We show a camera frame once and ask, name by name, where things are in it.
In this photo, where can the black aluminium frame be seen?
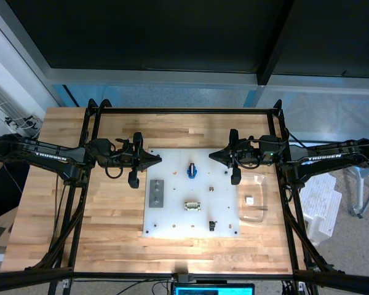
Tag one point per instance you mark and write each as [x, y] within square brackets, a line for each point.
[184, 110]

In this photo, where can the grey metal tube stand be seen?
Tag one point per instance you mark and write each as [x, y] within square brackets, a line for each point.
[359, 190]

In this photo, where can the white foam block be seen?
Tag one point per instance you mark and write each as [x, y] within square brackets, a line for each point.
[323, 199]

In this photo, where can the blue laptop screen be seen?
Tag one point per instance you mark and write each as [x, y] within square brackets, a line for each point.
[212, 290]

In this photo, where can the clear plastic tub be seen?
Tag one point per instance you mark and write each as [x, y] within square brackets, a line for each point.
[258, 190]

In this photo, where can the blue connector mount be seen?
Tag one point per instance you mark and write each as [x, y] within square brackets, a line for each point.
[192, 175]

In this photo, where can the white task board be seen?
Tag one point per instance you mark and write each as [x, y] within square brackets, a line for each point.
[172, 212]

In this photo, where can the black USB socket housing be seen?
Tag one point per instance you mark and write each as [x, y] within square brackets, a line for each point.
[212, 229]

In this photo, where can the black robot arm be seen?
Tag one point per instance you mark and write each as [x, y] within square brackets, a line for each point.
[49, 153]
[326, 158]

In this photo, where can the brown cardboard box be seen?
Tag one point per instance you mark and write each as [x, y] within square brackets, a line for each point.
[3, 221]

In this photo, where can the grey metal plate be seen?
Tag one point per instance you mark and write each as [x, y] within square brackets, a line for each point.
[152, 196]

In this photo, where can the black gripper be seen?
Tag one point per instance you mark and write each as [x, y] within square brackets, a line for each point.
[136, 153]
[235, 153]

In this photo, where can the beige multi-pin connector housing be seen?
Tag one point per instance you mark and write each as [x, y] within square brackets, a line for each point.
[192, 206]

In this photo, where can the black vertical pillar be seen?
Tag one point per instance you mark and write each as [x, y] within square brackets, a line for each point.
[276, 40]

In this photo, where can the small white square part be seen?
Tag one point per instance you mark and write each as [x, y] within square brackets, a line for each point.
[249, 200]

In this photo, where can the black table camera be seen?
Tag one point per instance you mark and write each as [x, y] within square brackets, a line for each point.
[184, 278]

